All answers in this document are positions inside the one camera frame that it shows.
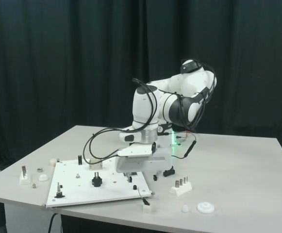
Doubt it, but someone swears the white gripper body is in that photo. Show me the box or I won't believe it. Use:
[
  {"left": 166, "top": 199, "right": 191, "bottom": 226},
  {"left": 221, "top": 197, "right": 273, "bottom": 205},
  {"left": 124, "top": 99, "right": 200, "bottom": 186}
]
[{"left": 115, "top": 156, "right": 166, "bottom": 174}]

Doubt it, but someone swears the black USB plug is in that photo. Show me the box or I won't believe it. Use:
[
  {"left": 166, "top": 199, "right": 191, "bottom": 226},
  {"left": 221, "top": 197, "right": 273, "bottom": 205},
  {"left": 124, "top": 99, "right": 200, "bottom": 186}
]
[{"left": 137, "top": 189, "right": 150, "bottom": 206}]

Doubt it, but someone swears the black D-SUB plug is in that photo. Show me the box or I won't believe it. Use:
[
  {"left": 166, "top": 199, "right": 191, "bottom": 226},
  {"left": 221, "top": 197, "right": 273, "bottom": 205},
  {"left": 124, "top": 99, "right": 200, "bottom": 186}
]
[{"left": 163, "top": 166, "right": 176, "bottom": 177}]

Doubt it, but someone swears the white round peg holder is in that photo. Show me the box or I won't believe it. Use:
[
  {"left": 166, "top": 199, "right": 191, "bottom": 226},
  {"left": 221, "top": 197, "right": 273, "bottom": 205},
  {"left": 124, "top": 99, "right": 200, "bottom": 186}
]
[{"left": 169, "top": 183, "right": 193, "bottom": 196}]

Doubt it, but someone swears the black waterproof plug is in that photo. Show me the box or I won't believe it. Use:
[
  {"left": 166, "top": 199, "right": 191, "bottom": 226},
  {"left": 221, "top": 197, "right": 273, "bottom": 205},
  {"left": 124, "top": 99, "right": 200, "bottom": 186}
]
[{"left": 91, "top": 171, "right": 103, "bottom": 188}]

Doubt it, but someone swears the white task board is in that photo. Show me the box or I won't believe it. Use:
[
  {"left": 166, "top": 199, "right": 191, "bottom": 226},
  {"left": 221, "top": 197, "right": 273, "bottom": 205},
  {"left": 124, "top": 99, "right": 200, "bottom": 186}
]
[{"left": 44, "top": 156, "right": 153, "bottom": 209}]

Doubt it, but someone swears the white large gear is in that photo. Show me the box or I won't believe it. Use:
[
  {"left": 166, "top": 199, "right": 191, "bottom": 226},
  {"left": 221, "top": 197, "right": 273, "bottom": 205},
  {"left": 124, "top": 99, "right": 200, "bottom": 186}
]
[{"left": 196, "top": 201, "right": 216, "bottom": 215}]

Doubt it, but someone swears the white square peg holder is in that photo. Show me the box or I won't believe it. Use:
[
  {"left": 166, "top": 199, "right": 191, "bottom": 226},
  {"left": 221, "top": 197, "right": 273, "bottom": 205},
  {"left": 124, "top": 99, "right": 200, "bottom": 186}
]
[{"left": 19, "top": 171, "right": 32, "bottom": 186}]

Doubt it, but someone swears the black curtain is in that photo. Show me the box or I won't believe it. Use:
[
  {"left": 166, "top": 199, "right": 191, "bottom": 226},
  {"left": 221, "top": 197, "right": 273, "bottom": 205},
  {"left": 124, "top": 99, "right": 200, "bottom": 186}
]
[{"left": 0, "top": 0, "right": 282, "bottom": 170}]

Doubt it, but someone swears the thin black rod on wire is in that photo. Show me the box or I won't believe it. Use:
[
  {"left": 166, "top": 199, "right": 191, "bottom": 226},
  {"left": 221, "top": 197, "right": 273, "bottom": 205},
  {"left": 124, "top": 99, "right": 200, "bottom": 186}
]
[{"left": 183, "top": 139, "right": 198, "bottom": 159}]

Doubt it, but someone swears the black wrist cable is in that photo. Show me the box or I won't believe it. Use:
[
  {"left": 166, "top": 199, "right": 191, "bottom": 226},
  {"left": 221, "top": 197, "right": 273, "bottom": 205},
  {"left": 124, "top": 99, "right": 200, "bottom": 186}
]
[{"left": 82, "top": 77, "right": 161, "bottom": 167}]

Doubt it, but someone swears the black elbow cable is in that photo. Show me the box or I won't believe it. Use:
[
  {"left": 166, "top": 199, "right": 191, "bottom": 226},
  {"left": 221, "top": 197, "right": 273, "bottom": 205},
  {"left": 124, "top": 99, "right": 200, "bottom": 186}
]
[{"left": 176, "top": 59, "right": 218, "bottom": 133}]

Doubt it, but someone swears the black cable under table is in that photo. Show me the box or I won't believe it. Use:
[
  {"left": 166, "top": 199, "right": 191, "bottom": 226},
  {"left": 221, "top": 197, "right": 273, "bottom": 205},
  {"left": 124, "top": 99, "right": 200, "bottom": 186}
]
[{"left": 47, "top": 213, "right": 59, "bottom": 233}]

